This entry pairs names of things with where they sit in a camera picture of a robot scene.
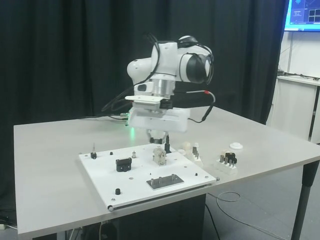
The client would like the white cabinet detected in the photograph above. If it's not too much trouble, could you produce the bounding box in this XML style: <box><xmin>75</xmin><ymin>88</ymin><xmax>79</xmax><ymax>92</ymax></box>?
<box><xmin>266</xmin><ymin>74</ymin><xmax>320</xmax><ymax>145</ymax></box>

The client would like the tall black plug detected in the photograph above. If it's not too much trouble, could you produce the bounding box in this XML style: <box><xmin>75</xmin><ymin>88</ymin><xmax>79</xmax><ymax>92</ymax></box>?
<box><xmin>164</xmin><ymin>134</ymin><xmax>173</xmax><ymax>155</ymax></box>

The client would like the black D-SUB plug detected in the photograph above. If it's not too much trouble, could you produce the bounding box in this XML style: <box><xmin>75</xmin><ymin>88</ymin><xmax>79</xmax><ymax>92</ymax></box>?
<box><xmin>224</xmin><ymin>151</ymin><xmax>238</xmax><ymax>165</ymax></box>

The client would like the black floor cable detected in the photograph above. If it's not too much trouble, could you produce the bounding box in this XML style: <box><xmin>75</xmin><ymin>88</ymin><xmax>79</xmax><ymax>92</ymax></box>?
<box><xmin>205</xmin><ymin>203</ymin><xmax>220</xmax><ymax>240</ymax></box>

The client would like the flat white mounting plate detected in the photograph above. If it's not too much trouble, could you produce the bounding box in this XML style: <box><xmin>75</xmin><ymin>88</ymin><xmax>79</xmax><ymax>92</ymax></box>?
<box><xmin>124</xmin><ymin>95</ymin><xmax>163</xmax><ymax>110</ymax></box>

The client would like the blue screen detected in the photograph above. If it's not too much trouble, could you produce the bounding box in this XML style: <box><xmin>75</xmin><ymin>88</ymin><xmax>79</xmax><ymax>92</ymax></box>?
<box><xmin>283</xmin><ymin>0</ymin><xmax>320</xmax><ymax>33</ymax></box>

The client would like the grey floor cable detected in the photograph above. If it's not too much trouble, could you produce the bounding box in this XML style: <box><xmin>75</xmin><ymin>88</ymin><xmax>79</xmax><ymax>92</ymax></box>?
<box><xmin>215</xmin><ymin>191</ymin><xmax>320</xmax><ymax>240</ymax></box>

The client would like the black curtain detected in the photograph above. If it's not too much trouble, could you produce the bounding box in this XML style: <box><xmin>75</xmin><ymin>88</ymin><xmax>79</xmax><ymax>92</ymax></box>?
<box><xmin>0</xmin><ymin>0</ymin><xmax>288</xmax><ymax>223</ymax></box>

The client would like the white large gear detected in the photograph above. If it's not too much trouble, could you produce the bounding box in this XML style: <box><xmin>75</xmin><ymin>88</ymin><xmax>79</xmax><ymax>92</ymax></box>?
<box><xmin>229</xmin><ymin>141</ymin><xmax>245</xmax><ymax>151</ymax></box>

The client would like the black box under table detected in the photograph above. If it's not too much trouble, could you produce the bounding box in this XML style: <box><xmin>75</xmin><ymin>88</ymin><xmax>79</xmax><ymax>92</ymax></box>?
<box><xmin>109</xmin><ymin>193</ymin><xmax>207</xmax><ymax>240</ymax></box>

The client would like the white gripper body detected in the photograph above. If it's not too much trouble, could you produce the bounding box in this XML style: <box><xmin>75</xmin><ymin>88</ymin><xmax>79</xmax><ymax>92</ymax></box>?
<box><xmin>128</xmin><ymin>107</ymin><xmax>190</xmax><ymax>134</ymax></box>

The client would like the silver wrist ring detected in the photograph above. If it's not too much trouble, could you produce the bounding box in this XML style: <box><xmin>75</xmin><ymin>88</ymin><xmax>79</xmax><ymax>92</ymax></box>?
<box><xmin>152</xmin><ymin>79</ymin><xmax>175</xmax><ymax>97</ymax></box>

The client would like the thin black rod on wire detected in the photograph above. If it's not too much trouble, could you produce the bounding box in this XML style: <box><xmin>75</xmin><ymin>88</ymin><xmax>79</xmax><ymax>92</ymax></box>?
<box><xmin>174</xmin><ymin>89</ymin><xmax>217</xmax><ymax>124</ymax></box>

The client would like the black plug with thin pin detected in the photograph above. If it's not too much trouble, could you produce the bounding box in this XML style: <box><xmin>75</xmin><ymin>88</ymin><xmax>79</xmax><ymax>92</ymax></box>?
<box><xmin>89</xmin><ymin>142</ymin><xmax>98</xmax><ymax>160</ymax></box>

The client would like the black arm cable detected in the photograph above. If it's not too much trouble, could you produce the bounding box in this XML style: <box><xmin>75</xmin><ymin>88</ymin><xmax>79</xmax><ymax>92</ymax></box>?
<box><xmin>100</xmin><ymin>33</ymin><xmax>162</xmax><ymax>113</ymax></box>
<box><xmin>191</xmin><ymin>41</ymin><xmax>215</xmax><ymax>86</ymax></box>

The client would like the dark table leg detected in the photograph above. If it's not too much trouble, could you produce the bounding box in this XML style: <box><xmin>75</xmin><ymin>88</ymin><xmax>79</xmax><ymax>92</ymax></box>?
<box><xmin>292</xmin><ymin>159</ymin><xmax>320</xmax><ymax>240</ymax></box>

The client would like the white task board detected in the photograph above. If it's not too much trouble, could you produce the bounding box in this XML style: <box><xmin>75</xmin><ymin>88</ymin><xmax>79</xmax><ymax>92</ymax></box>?
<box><xmin>78</xmin><ymin>146</ymin><xmax>221</xmax><ymax>212</ymax></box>

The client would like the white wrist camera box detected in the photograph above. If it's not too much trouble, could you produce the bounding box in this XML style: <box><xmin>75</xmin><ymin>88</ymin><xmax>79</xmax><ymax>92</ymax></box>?
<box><xmin>134</xmin><ymin>83</ymin><xmax>153</xmax><ymax>92</ymax></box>

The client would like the white peg holder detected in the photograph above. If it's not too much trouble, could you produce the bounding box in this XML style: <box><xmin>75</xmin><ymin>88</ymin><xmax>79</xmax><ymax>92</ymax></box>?
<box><xmin>213</xmin><ymin>159</ymin><xmax>238</xmax><ymax>176</ymax></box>
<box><xmin>186</xmin><ymin>149</ymin><xmax>204</xmax><ymax>165</ymax></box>

